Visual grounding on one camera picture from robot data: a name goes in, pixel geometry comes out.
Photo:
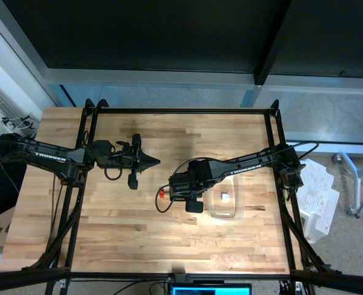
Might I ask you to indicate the grey metal stand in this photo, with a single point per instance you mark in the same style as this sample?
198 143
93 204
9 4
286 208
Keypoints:
357 196

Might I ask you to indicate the flat cardboard box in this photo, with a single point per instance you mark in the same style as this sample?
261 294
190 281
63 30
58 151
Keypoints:
3 219

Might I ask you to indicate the black low camera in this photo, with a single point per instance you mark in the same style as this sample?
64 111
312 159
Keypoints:
181 278

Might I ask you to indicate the clear plastic tub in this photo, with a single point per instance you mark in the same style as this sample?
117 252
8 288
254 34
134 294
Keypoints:
227 209

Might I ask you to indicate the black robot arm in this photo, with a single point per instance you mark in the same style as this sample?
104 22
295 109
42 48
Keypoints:
46 155
249 163

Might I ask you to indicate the black vise with orange knob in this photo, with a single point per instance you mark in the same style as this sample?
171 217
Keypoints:
161 193

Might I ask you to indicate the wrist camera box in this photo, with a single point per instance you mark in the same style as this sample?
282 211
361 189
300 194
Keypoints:
178 183

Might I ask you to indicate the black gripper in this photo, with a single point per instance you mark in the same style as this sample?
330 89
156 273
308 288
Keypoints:
198 172
136 141

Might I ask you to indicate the white foam block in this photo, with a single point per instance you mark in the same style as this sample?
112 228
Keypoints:
225 196

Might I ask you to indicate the blue laptop screen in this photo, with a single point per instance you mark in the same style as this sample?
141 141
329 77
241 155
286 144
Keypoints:
209 290

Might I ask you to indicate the black aluminium frame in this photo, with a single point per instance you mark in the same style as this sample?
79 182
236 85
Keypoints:
181 110

